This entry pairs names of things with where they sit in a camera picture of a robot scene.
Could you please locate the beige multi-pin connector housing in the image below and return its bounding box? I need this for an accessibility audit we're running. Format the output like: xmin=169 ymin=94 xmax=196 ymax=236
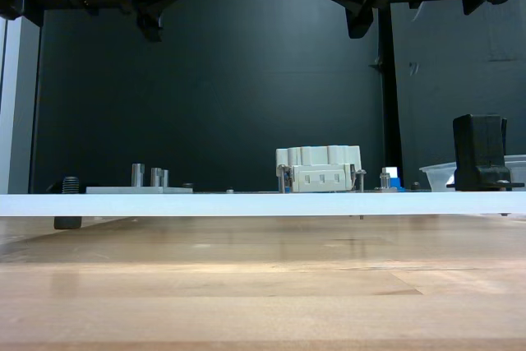
xmin=275 ymin=145 xmax=362 ymax=194

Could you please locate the black USB socket housing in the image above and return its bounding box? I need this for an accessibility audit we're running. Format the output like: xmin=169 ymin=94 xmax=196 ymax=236
xmin=445 ymin=113 xmax=526 ymax=192

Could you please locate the small blue and white socket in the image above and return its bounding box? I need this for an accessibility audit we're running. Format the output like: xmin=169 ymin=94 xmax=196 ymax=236
xmin=381 ymin=166 xmax=403 ymax=192

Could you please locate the grey metal plate with pegs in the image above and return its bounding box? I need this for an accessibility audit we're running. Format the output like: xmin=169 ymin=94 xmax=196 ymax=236
xmin=85 ymin=163 xmax=194 ymax=196

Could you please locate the clear plastic tub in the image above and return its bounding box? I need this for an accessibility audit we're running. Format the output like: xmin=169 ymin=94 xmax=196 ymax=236
xmin=418 ymin=155 xmax=526 ymax=192

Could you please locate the black threaded bolt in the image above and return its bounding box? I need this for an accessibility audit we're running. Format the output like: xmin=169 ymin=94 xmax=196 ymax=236
xmin=53 ymin=176 xmax=82 ymax=231

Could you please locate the white task board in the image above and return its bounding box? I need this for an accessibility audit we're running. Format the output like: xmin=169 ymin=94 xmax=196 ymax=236
xmin=0 ymin=191 xmax=526 ymax=218

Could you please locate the black vertical post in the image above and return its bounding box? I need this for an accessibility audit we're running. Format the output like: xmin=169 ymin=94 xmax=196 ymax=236
xmin=369 ymin=1 xmax=404 ymax=194

